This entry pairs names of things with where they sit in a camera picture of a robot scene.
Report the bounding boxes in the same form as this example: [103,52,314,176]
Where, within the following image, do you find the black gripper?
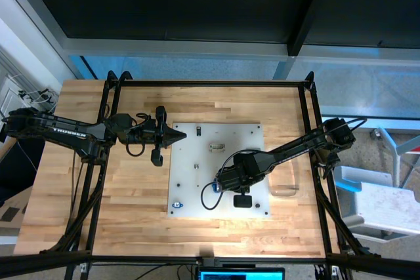
[140,106,187,167]
[215,163,261,195]

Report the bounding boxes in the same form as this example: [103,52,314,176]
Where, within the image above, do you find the white taskboard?
[167,122,272,219]

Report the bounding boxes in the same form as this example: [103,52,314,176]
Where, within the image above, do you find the clear plastic tub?
[267,158,302,199]

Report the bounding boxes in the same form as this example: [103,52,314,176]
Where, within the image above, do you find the laptop screen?
[196,266,285,280]

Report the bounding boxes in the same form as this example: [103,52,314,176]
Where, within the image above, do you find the white step stool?
[334,165,420,244]

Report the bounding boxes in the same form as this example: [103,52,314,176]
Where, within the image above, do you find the cardboard box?
[0,185,33,238]

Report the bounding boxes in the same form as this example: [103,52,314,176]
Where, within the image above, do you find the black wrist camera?
[232,194,254,209]

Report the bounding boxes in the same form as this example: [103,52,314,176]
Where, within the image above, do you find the black cable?
[125,112,149,157]
[200,152,239,210]

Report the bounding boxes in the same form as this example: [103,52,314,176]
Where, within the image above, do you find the small table camera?
[200,249,216,266]

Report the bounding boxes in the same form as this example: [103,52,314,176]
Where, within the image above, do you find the white cable bundle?
[18,88,55,104]

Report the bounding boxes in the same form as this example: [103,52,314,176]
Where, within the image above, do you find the grey chair frame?
[370,125,420,189]

